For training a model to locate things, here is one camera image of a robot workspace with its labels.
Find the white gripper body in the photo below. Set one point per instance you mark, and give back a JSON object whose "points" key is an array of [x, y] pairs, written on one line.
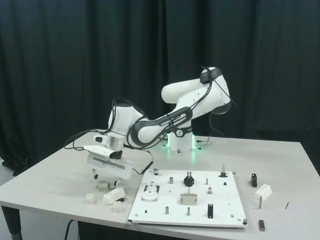
{"points": [[117, 171]]}

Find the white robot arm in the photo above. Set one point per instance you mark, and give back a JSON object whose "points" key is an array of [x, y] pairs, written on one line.
{"points": [[175, 90]]}

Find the thick metal round peg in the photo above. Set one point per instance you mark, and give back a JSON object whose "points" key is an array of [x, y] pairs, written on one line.
{"points": [[171, 180]]}

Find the white peg holder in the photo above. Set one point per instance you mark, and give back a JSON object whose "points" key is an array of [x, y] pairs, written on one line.
{"points": [[263, 193]]}

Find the dark metal square peg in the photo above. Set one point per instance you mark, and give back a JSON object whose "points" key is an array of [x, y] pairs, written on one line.
{"points": [[262, 224]]}

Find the beige connector block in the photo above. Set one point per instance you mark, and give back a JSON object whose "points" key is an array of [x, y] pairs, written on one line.
{"points": [[102, 187]]}

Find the long white holder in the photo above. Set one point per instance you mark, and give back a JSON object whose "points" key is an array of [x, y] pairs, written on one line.
{"points": [[112, 196]]}

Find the black USB plug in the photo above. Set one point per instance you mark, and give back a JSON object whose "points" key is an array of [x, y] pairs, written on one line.
{"points": [[122, 200]]}

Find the small white holder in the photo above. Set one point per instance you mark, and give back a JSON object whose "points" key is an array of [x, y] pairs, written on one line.
{"points": [[90, 198], [117, 207]]}

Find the flat white mounting plate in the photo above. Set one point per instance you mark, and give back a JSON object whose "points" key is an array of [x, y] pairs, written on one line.
{"points": [[97, 149]]}

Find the white small gear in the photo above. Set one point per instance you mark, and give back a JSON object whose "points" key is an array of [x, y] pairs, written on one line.
{"points": [[151, 186]]}

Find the white large gear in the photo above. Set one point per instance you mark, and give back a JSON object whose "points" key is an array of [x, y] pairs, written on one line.
{"points": [[150, 195]]}

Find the white task board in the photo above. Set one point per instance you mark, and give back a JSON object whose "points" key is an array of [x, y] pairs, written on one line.
{"points": [[175, 217]]}

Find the black waterproof plug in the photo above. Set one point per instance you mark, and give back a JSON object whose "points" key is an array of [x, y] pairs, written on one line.
{"points": [[189, 180]]}

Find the metal BNC plug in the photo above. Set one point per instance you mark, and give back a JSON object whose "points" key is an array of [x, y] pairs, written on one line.
{"points": [[209, 190]]}

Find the dark table leg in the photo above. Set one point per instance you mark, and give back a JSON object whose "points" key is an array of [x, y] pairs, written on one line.
{"points": [[12, 222]]}

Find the metal bolt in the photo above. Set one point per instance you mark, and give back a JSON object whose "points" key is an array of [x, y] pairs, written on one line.
{"points": [[223, 170]]}

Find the black curtain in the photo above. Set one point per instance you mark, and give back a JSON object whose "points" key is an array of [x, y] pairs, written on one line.
{"points": [[75, 50]]}

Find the black connector plug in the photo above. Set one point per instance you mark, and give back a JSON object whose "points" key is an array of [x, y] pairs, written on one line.
{"points": [[253, 180]]}

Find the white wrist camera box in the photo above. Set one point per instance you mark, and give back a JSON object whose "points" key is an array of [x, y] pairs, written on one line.
{"points": [[100, 139]]}

